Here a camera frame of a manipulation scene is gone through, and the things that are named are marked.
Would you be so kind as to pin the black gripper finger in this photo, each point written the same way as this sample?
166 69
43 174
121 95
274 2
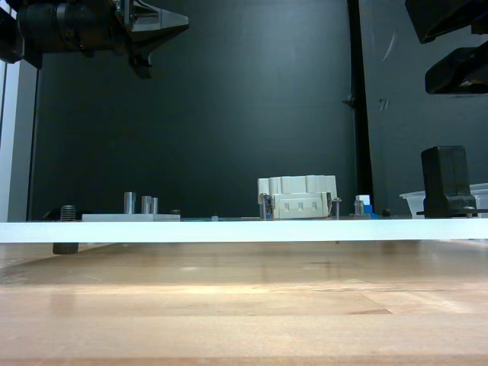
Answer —
152 38
160 21

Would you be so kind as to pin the black plug housing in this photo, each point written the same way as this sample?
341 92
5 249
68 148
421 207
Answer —
446 179

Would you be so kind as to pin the clear plastic tub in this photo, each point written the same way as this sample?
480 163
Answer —
413 202

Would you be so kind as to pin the small black screw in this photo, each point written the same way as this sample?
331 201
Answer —
387 212

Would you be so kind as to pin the small blue white connector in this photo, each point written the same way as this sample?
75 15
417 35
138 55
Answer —
366 202

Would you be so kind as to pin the silver metal peg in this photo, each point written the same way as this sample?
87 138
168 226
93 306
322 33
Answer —
130 202
146 205
155 206

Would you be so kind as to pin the grey metal peg plate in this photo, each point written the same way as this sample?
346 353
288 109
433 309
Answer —
114 217

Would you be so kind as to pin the black threaded screw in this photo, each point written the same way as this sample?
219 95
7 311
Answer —
68 213

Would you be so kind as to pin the beige multi-pin connector housing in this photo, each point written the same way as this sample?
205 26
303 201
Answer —
297 187

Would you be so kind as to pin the white task board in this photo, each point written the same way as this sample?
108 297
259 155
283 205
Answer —
228 230

